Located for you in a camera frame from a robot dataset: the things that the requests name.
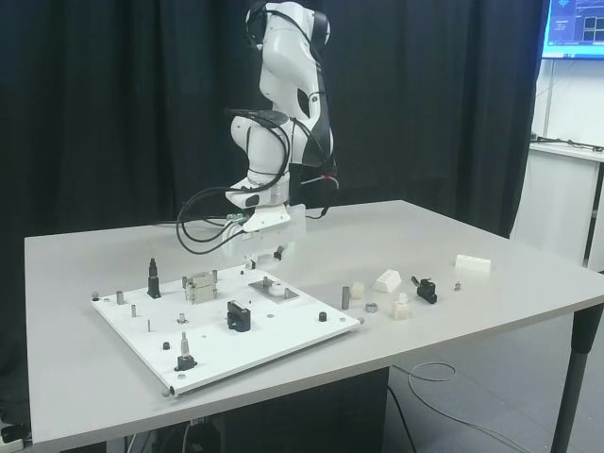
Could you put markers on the dark grey table leg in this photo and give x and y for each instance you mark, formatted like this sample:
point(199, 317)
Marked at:
point(573, 377)

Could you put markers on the white holder with plug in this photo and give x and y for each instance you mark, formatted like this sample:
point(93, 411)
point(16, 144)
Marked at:
point(400, 309)

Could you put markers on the black USB plug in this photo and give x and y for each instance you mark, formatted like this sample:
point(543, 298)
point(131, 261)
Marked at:
point(424, 289)

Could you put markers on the black curtains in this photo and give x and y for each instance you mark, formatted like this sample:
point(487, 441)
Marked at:
point(118, 108)

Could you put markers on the long white block holder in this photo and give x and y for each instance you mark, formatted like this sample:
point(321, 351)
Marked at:
point(473, 263)

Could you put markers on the black Ethernet socket block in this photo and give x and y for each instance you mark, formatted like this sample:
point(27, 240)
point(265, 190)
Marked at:
point(238, 315)

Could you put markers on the metal D-SUB plug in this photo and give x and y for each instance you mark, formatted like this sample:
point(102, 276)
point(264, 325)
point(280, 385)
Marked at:
point(200, 287)

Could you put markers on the metal round peg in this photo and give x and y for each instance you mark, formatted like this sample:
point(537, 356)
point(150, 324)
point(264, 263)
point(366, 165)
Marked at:
point(345, 296)

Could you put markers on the black box under table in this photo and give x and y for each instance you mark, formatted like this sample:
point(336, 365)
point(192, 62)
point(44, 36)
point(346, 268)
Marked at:
point(302, 415)

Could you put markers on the white sloped holder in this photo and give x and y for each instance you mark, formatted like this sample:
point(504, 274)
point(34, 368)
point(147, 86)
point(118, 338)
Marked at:
point(387, 280)

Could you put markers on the small white cube holder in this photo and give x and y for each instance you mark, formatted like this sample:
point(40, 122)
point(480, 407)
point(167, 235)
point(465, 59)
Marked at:
point(357, 289)

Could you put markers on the metal BNC plug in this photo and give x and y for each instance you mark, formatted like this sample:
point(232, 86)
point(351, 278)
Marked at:
point(184, 353)

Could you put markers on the white cabinet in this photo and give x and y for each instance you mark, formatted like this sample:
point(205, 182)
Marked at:
point(557, 203)

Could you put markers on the blue screen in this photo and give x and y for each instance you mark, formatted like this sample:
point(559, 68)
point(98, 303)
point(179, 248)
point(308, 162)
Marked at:
point(573, 26)

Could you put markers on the black waterproof plug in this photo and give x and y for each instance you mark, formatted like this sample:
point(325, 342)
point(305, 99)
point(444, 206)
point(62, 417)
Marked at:
point(154, 280)

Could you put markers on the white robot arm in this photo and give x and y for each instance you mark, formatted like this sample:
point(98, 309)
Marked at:
point(278, 56)

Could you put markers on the white task board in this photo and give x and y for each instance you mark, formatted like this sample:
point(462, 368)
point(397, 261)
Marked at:
point(212, 349)

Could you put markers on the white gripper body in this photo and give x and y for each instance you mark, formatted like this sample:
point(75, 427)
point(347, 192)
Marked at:
point(264, 238)

